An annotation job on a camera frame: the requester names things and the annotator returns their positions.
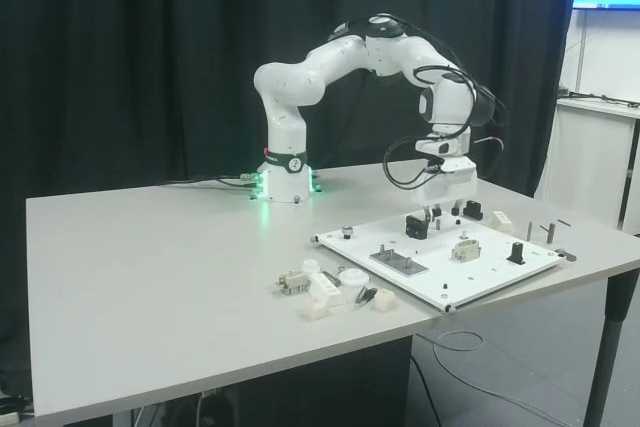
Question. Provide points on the grey metal D-SUB plug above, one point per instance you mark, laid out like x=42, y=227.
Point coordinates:
x=291, y=282

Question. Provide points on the round metal BNC plug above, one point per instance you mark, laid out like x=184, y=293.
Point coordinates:
x=346, y=234

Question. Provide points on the thin metal round peg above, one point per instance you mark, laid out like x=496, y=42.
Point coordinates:
x=527, y=230

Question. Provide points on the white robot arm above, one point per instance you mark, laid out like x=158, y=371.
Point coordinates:
x=285, y=112

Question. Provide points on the small white holder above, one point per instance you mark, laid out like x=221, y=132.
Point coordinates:
x=315, y=308
x=384, y=299

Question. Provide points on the black table leg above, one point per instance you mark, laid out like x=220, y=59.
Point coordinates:
x=612, y=337

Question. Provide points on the black curtain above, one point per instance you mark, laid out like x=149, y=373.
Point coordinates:
x=150, y=47

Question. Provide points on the white task board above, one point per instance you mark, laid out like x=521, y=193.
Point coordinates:
x=480, y=267

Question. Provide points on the long white peg holder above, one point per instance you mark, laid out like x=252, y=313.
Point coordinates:
x=327, y=289

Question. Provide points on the white camera box dark window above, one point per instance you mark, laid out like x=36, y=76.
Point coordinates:
x=434, y=147

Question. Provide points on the white holder with holes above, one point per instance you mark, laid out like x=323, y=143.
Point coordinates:
x=502, y=221

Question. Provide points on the black plug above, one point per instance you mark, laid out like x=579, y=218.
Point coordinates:
x=366, y=295

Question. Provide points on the white medium gear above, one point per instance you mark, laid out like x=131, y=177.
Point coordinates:
x=354, y=279

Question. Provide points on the thick metal square peg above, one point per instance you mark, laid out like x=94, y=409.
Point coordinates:
x=549, y=234

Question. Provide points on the white cabinet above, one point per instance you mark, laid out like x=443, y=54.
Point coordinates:
x=590, y=157

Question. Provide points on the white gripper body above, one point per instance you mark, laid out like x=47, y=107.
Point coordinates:
x=447, y=187

